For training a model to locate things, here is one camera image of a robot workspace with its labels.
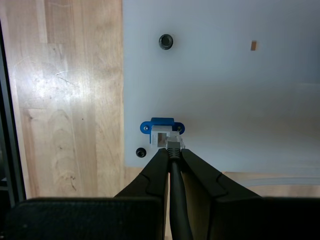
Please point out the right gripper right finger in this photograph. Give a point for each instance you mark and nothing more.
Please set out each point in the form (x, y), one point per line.
(225, 207)

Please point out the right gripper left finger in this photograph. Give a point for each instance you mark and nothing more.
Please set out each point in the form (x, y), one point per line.
(140, 200)

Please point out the blue socket block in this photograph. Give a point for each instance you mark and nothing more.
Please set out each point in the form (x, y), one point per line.
(160, 131)

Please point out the white task board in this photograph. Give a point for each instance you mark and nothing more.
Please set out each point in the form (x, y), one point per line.
(215, 90)

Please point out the black frame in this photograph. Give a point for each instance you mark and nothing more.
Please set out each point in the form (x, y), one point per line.
(7, 130)

